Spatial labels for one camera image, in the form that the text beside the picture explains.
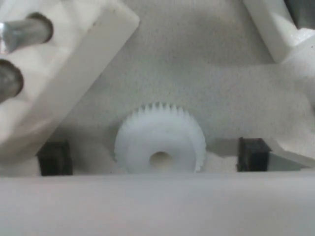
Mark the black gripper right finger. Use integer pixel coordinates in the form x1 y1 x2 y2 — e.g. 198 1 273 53
236 137 312 172

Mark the white peg holder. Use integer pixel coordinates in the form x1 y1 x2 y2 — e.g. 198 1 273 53
0 0 141 159

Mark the white holder block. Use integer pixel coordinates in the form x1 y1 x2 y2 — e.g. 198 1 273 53
242 0 315 63

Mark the metal round peg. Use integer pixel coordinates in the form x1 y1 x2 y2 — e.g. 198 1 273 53
0 17 54 54

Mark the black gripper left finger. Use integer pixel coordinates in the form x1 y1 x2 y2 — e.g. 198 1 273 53
0 140 74 177

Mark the white medium gear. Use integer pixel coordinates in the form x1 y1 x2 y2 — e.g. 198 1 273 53
113 102 207 174

